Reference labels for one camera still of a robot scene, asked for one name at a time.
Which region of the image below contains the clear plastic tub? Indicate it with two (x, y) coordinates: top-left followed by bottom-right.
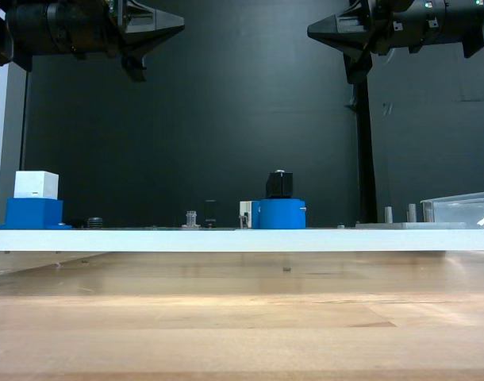
(419, 190), (484, 230)

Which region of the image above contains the white task board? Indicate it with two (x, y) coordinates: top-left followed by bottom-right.
(0, 228), (484, 253)

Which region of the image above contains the grey metal plate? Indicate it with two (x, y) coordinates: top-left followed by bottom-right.
(355, 221), (467, 230)

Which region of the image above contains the blue round holder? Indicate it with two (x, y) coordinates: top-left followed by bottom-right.
(259, 198), (307, 230)

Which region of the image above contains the black knob block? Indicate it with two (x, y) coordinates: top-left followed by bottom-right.
(265, 167), (294, 199)

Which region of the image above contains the small metal threaded fitting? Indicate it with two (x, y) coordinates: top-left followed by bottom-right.
(181, 210), (203, 229)

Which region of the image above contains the blue square mount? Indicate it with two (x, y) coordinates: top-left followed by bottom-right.
(0, 198), (73, 231)

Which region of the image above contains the black rectangular socket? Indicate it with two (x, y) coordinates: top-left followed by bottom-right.
(204, 199), (220, 229)

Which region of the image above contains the white connector housing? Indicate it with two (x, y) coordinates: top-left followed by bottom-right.
(238, 200), (261, 230)

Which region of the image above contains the white cube block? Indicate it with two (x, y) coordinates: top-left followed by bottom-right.
(13, 170), (60, 200)

